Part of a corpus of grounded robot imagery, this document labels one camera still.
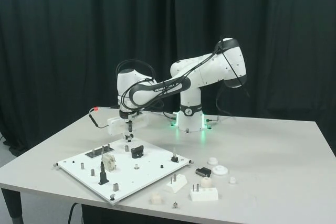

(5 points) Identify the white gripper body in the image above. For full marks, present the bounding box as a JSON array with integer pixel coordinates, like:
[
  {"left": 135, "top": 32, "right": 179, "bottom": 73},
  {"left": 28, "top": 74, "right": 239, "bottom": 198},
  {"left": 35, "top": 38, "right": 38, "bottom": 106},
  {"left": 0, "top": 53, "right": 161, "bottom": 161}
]
[{"left": 107, "top": 115, "right": 149, "bottom": 134}]

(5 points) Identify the thin black rod red tag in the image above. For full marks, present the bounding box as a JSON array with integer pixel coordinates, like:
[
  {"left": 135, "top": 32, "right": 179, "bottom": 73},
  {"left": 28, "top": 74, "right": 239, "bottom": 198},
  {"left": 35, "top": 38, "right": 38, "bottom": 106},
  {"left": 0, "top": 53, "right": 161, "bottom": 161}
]
[{"left": 88, "top": 106, "right": 111, "bottom": 129}]

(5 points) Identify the white task board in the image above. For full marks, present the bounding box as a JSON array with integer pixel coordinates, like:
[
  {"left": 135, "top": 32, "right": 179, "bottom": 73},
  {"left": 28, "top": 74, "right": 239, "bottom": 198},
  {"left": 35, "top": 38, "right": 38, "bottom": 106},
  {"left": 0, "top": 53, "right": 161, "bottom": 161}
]
[{"left": 52, "top": 134, "right": 195, "bottom": 205}]

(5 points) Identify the tall black plug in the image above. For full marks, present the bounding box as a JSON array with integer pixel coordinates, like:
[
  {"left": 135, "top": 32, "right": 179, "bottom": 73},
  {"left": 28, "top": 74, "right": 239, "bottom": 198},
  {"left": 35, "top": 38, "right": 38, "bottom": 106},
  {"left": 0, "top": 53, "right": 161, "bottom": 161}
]
[{"left": 98, "top": 161, "right": 110, "bottom": 185}]

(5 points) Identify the cream stepped holder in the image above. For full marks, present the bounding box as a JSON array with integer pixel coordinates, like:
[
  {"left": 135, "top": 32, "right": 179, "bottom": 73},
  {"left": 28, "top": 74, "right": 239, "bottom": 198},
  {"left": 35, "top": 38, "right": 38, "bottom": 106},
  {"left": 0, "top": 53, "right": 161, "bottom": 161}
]
[{"left": 150, "top": 191, "right": 164, "bottom": 205}]

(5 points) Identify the white sloped peg holder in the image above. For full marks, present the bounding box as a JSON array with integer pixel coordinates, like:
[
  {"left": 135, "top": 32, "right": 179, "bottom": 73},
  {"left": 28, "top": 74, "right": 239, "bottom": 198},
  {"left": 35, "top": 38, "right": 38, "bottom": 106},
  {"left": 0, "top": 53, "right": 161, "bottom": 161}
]
[{"left": 164, "top": 174, "right": 187, "bottom": 193}]

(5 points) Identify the black D-SUB plug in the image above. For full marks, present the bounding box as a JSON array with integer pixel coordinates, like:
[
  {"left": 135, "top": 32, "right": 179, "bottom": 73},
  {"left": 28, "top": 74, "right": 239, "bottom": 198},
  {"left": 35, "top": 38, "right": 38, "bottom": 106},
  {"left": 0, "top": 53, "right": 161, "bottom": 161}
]
[{"left": 195, "top": 166, "right": 212, "bottom": 178}]

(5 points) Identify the black curtain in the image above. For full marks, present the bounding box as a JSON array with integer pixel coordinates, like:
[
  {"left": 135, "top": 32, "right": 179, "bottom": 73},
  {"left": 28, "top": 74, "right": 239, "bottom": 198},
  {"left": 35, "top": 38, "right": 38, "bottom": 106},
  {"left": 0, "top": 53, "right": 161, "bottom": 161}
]
[{"left": 0, "top": 0, "right": 336, "bottom": 148}]

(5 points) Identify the white long peg holder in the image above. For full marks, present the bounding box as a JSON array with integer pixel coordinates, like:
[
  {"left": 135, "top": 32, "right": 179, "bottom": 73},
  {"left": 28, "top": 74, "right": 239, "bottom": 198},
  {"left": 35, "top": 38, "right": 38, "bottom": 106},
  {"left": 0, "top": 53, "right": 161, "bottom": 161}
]
[{"left": 189, "top": 186, "right": 219, "bottom": 202}]

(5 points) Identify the white large gear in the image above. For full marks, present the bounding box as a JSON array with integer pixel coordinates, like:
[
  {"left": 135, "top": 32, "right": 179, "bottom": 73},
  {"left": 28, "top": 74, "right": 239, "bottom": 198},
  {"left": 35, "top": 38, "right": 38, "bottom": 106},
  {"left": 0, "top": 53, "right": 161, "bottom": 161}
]
[{"left": 212, "top": 165, "right": 229, "bottom": 176}]

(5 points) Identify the black table leg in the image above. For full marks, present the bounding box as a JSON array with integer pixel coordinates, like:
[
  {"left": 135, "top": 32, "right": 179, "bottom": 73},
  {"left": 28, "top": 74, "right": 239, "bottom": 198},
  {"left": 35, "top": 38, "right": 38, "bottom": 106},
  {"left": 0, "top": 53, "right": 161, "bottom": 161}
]
[{"left": 1, "top": 188, "right": 23, "bottom": 224}]

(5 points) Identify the black base cable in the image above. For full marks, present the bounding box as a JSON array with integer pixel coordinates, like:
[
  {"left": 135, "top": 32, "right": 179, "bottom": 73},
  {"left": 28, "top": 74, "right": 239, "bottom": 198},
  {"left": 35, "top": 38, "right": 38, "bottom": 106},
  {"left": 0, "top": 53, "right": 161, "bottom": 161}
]
[{"left": 151, "top": 110, "right": 177, "bottom": 120}]

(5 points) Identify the black cable under table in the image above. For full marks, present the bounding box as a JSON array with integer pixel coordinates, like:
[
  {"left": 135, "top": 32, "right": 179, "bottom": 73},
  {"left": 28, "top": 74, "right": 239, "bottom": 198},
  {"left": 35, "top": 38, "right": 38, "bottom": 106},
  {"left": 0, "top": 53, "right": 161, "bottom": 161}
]
[{"left": 68, "top": 202, "right": 81, "bottom": 224}]

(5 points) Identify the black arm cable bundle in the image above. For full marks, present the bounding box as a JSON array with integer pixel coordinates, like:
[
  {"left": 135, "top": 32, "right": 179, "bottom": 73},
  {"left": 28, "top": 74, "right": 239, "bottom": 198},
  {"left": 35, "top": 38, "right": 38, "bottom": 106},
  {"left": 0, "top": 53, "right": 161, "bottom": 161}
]
[{"left": 115, "top": 37, "right": 250, "bottom": 116}]

